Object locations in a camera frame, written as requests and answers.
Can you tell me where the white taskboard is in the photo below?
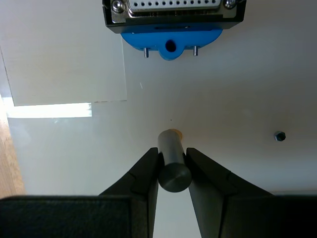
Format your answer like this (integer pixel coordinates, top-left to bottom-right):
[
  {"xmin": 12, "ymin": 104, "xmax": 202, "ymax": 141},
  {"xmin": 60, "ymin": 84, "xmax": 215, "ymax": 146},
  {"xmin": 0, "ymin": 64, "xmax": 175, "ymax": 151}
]
[{"xmin": 0, "ymin": 0, "xmax": 317, "ymax": 238}]

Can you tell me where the steel 16mm cylinder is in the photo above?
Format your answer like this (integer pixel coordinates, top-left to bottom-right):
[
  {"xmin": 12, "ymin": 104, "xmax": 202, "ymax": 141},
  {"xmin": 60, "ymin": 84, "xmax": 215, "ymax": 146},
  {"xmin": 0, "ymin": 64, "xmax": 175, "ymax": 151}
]
[{"xmin": 157, "ymin": 128, "xmax": 193, "ymax": 193}]

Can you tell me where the small black hex screw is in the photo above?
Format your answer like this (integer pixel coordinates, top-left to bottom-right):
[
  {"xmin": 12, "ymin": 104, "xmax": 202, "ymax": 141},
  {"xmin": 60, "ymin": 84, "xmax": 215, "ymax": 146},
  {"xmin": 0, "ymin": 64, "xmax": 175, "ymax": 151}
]
[{"xmin": 273, "ymin": 130, "xmax": 286, "ymax": 142}]

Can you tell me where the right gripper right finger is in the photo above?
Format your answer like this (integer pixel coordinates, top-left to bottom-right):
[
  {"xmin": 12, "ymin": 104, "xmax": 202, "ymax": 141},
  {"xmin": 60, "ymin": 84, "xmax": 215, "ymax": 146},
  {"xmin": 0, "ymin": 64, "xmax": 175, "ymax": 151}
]
[{"xmin": 186, "ymin": 147, "xmax": 275, "ymax": 238}]

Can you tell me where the D-sub connector on blue mount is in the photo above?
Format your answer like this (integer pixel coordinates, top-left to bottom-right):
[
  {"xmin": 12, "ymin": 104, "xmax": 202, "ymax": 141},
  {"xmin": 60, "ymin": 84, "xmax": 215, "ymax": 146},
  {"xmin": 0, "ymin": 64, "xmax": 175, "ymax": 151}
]
[{"xmin": 102, "ymin": 0, "xmax": 248, "ymax": 61}]

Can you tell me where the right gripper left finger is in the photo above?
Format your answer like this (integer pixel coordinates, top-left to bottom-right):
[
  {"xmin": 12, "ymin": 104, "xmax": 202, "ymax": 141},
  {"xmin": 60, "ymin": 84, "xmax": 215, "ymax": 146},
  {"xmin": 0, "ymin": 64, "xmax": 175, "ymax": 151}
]
[{"xmin": 98, "ymin": 147, "xmax": 160, "ymax": 238}]

